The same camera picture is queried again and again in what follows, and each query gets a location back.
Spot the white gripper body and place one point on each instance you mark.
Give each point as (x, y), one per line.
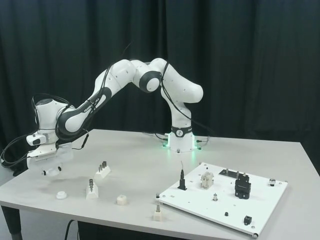
(62, 156)

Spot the white large gear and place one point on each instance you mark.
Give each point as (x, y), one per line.
(53, 172)

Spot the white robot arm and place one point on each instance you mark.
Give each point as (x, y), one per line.
(117, 72)

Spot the white medium gear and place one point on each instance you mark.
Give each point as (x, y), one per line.
(61, 195)

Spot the thick round metal peg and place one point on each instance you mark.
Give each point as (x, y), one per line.
(91, 182)

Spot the white holder with round pegs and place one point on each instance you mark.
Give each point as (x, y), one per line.
(92, 194)

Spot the large square metal peg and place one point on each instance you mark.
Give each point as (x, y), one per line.
(105, 165)

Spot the white holder with square pegs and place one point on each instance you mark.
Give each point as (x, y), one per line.
(103, 173)

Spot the dark table leg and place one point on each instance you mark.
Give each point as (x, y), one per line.
(11, 225)

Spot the wide cream holder block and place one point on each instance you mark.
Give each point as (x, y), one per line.
(122, 200)

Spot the metal bolt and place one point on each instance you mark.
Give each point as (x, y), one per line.
(158, 207)

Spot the black curtain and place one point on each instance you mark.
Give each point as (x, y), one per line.
(50, 50)

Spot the narrow cream holder block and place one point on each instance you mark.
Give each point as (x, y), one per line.
(158, 217)

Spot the beige metal connector block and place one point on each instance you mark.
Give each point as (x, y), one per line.
(206, 180)

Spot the metal BNC plug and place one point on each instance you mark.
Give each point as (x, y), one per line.
(215, 197)

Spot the white task board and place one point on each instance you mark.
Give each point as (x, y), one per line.
(225, 207)

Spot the black D-SUB plug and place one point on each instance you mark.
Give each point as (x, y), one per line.
(242, 187)

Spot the grey waterproof plug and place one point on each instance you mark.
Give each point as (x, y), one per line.
(272, 182)

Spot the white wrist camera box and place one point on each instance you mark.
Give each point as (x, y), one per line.
(35, 140)

